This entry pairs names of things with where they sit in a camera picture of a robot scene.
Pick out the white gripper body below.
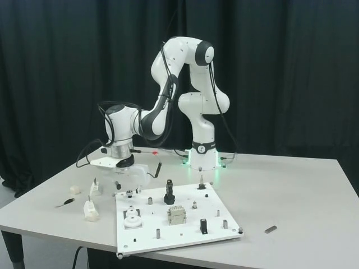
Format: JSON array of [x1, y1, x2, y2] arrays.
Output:
[[105, 165, 150, 188]]

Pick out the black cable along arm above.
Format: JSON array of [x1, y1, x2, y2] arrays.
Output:
[[206, 62, 240, 169], [157, 40, 180, 146]]

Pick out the black table leg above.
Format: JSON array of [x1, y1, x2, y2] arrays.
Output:
[[1, 230, 23, 269]]

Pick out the black curtains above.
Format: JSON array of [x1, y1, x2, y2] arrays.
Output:
[[0, 0, 359, 198]]

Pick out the beige waterproof plug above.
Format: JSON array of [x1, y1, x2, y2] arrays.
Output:
[[167, 206, 182, 226]]

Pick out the thin black rod with red tag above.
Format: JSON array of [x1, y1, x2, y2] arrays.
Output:
[[131, 149, 163, 178]]

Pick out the white large gear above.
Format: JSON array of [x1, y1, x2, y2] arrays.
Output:
[[124, 215, 142, 229]]

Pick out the black cable under table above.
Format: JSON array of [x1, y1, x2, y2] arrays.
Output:
[[73, 245, 88, 269]]

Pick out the black plug with short cable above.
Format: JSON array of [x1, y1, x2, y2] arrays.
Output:
[[54, 198, 76, 208]]

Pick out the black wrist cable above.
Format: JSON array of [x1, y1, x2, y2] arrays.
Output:
[[75, 138, 113, 169]]

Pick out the white peg holder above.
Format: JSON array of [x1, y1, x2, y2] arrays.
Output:
[[89, 181, 103, 197], [82, 201, 100, 223]]

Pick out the white task board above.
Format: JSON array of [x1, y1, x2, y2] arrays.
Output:
[[115, 181, 245, 257]]

